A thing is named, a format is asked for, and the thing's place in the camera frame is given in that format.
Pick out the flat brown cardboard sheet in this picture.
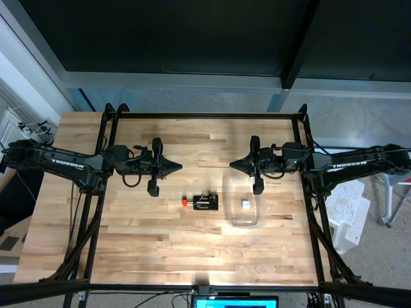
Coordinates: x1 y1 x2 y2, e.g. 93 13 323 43
0 214 35 257

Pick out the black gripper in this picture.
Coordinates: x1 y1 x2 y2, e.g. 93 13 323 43
229 135 275 195
141 137 183 197

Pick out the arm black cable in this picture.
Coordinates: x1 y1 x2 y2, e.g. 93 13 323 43
121 146 144 189
258 144 286 180

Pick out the grey metal stand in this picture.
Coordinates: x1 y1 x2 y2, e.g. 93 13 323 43
374 169 411 229

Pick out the black table-edge camera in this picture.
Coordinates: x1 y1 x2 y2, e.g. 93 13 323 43
192 278 215 295

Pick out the bundle of white cables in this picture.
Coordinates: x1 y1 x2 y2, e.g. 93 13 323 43
12 107 55 137

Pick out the black clamp with red knob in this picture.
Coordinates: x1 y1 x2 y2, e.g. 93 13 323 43
182 191 220 212

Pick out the blue laptop screen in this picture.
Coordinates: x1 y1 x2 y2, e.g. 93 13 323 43
192 295 279 308

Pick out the clear plastic tub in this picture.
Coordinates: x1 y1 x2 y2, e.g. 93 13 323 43
222 175 267 229

